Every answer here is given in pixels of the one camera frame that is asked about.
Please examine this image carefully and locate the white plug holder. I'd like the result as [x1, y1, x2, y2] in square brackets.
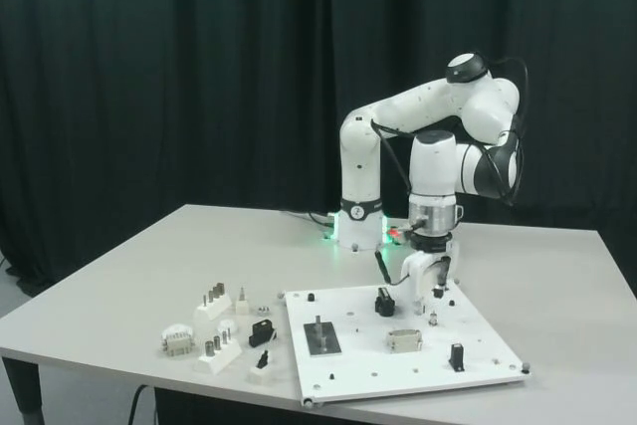
[248, 363, 273, 385]

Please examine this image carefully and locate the black table leg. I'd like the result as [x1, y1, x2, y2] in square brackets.
[0, 355, 42, 425]

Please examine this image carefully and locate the black table cable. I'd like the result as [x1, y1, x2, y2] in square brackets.
[281, 208, 335, 227]

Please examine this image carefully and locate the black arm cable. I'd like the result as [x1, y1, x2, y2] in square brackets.
[370, 117, 415, 197]
[488, 55, 530, 206]

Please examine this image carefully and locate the white large gear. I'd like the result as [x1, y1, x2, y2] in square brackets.
[160, 323, 194, 346]

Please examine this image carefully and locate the black floor cable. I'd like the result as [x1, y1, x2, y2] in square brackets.
[129, 383, 150, 425]

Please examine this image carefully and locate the white square peg holder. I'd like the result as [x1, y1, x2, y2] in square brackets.
[192, 293, 235, 322]

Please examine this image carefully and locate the beige waterproof plug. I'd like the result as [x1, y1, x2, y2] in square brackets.
[157, 342, 193, 360]

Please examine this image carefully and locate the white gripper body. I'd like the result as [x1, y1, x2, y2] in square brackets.
[400, 251, 453, 304]

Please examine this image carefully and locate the black cabinet under table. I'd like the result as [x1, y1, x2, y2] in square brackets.
[153, 387, 349, 425]

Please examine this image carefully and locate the black curtain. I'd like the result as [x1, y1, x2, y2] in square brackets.
[0, 0, 637, 297]

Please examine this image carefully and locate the thin black rod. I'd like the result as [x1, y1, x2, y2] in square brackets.
[373, 250, 392, 287]

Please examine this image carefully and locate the white round peg holder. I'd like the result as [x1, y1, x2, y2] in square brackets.
[197, 342, 244, 375]

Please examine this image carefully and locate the white task board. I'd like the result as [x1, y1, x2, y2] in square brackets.
[281, 281, 531, 394]

